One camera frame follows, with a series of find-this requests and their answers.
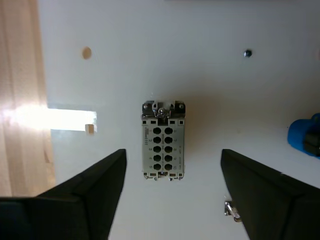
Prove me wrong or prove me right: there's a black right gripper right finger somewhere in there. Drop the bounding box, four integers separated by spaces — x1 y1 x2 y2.
221 148 320 240

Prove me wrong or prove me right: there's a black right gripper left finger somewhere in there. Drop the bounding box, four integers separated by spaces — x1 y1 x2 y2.
0 148 127 240

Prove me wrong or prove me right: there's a beige HAN10-E connector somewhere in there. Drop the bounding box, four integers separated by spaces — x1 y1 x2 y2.
141 99 187 181

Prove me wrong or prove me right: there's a blue socket with white insert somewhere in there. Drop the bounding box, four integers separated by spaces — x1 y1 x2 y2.
286 113 320 158

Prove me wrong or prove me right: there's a white board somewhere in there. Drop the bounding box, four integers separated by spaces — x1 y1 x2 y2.
37 0 320 240

